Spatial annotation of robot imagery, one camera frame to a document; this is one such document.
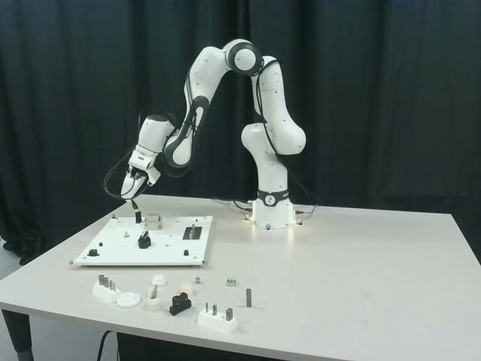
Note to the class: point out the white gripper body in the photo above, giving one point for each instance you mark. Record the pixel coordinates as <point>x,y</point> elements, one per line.
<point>128,188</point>

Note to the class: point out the black USB plug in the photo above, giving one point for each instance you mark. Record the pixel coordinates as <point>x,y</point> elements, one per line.
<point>135,207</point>

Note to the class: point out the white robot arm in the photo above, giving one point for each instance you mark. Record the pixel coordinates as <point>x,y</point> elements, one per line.
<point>270,94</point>

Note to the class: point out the white task board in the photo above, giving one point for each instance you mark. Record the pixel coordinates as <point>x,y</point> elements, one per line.
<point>112,244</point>

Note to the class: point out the large metal round peg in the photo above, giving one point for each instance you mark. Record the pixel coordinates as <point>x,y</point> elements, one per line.
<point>101,281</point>

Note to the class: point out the white medium gear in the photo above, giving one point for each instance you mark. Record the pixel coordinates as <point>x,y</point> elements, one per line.
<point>158,281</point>

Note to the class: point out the grey Ethernet plug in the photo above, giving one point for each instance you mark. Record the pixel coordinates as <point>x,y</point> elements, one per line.
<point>153,292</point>

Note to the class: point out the white round peg holder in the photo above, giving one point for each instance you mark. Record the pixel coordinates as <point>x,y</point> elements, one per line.
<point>106,295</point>

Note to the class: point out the white large gear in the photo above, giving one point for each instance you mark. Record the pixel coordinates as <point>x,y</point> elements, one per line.
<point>128,301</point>

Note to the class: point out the white block plug holder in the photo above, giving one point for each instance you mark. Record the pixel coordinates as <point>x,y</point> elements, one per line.
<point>152,305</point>

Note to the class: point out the black D-SUB plug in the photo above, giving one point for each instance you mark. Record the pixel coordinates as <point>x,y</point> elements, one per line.
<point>179,304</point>

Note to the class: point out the metal bolt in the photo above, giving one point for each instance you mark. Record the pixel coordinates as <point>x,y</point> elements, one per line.
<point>230,282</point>

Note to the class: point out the white square peg holder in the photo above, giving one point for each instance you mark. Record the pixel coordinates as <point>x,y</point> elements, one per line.
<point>217,323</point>

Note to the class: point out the large metal square peg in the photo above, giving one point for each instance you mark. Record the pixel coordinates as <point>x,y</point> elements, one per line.
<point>230,314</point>

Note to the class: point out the tall metal square peg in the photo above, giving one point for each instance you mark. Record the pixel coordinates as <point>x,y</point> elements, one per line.
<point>248,298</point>

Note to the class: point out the black table leg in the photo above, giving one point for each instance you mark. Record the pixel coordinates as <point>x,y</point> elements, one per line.
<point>17,334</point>

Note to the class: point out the black curtain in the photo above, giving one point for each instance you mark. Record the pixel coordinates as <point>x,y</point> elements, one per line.
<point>376,94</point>

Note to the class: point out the small white camera box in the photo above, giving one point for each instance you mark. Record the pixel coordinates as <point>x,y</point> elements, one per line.
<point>141,161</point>

